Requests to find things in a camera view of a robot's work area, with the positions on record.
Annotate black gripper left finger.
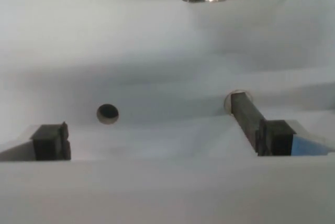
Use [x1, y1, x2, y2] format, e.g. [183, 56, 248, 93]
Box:
[0, 121, 72, 162]

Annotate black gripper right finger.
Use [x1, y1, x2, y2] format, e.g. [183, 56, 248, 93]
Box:
[258, 118, 335, 157]

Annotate metal square peg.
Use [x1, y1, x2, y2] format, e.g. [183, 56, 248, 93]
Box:
[229, 91, 265, 154]

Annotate white task board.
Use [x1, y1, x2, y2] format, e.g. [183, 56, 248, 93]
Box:
[0, 0, 335, 164]

